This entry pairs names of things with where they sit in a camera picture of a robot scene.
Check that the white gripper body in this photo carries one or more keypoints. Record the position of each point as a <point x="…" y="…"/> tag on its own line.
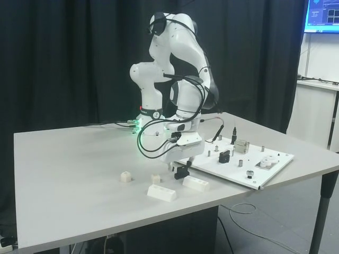
<point x="185" y="152"/>

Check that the white cabinet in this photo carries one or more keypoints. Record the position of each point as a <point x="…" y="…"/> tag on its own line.
<point x="312" y="113"/>

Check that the metal BNC plug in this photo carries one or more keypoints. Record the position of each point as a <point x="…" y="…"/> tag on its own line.
<point x="250" y="174"/>

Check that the black curtains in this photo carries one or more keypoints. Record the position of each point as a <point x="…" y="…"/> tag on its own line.
<point x="66" y="66"/>

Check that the black waterproof plug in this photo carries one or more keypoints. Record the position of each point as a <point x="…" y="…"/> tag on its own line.
<point x="234" y="137"/>

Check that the black box under table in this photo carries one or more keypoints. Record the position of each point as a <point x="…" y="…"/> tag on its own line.
<point x="159" y="232"/>

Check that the white medium gear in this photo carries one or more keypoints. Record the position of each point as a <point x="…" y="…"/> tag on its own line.
<point x="272" y="158"/>

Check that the small white cube holder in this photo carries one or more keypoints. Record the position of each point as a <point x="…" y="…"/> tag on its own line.
<point x="126" y="176"/>
<point x="156" y="179"/>

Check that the thin black rod red tag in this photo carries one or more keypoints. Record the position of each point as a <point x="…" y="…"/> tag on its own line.
<point x="219" y="132"/>

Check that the grey table leg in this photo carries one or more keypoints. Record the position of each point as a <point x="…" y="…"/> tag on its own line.
<point x="321" y="211"/>

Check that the white large gear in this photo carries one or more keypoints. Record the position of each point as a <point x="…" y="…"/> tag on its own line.
<point x="265" y="164"/>

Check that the black D-SUB plug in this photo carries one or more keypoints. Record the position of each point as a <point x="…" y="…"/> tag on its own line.
<point x="181" y="172"/>

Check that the white task board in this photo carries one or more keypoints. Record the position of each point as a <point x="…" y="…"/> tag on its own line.
<point x="238" y="169"/>

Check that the blue screen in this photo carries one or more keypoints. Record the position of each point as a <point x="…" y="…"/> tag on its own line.
<point x="321" y="16"/>

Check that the long white peg holder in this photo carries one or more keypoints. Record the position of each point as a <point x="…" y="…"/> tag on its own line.
<point x="161" y="193"/>
<point x="196" y="183"/>

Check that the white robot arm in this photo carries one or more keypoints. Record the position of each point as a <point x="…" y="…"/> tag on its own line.
<point x="185" y="53"/>

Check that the metal round peg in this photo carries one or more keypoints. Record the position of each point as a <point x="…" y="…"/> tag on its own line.
<point x="263" y="148"/>
<point x="241" y="163"/>

